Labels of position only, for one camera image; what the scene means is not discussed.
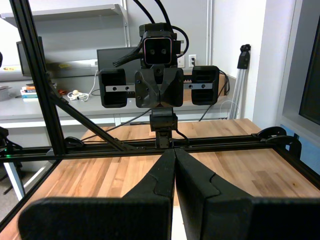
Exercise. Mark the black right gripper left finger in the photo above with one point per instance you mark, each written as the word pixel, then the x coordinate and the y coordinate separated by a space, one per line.
pixel 100 220

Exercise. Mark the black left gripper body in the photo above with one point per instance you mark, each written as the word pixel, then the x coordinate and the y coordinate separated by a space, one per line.
pixel 112 98

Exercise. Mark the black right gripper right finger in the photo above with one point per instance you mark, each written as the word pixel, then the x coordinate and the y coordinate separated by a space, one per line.
pixel 250 220

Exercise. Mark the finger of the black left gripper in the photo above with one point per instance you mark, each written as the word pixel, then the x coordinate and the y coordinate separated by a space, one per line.
pixel 173 90
pixel 146 90

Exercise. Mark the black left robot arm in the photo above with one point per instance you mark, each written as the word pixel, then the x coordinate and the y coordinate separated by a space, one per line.
pixel 163 122

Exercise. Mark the grey desk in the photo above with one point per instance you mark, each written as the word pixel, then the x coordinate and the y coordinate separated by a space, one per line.
pixel 75 107

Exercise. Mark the black computer monitor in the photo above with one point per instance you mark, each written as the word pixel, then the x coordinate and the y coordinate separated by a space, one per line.
pixel 105 60
pixel 21 60

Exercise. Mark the aluminium stand with black clamp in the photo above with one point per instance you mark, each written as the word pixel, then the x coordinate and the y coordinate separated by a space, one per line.
pixel 243 60

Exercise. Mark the stack of books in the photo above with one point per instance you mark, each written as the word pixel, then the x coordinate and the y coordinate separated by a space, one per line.
pixel 28 93

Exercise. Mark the white wall outlet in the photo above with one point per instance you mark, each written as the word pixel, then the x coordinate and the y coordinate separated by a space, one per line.
pixel 192 60

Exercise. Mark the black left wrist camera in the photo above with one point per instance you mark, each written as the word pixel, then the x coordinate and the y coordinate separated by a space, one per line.
pixel 158 51

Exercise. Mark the black aluminium frame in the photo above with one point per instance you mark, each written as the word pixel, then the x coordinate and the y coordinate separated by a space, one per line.
pixel 37 75

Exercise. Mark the grey wall shelf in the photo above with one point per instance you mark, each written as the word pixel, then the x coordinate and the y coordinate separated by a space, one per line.
pixel 75 12

